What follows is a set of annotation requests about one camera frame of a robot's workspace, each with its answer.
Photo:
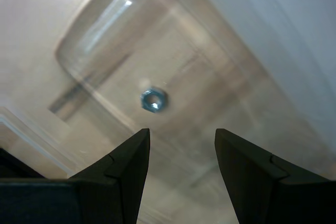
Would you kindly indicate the clear plastic tub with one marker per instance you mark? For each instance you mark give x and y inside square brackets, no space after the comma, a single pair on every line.
[183,64]

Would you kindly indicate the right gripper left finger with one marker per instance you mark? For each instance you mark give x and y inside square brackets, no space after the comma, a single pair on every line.
[105,195]

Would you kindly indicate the silver M12 hex nut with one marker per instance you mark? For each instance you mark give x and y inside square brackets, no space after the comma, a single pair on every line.
[163,98]

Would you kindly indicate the white board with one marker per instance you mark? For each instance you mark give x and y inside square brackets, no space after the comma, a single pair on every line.
[288,11]

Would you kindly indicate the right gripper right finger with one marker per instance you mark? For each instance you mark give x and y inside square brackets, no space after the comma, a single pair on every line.
[275,195]

